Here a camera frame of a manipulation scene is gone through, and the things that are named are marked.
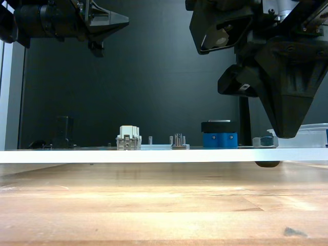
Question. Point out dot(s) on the white board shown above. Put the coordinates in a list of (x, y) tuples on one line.
[(102, 156)]

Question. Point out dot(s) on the black vertical post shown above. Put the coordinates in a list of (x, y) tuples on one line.
[(244, 120)]

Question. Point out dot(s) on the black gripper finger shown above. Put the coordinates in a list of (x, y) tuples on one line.
[(289, 112), (118, 19), (107, 30)]

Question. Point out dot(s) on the silver M12 hex nut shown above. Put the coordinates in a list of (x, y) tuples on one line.
[(264, 142)]

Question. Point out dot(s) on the aluminium block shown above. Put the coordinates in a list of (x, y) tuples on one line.
[(156, 146)]

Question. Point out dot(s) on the blue D-sub connector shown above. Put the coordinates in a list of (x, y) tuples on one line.
[(220, 139)]

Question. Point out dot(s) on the black USB socket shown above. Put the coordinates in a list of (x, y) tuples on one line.
[(64, 130)]

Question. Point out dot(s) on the grey-white connector housing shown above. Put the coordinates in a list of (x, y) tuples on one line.
[(128, 135)]

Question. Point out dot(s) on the clear plastic tub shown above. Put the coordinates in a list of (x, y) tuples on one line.
[(315, 135)]

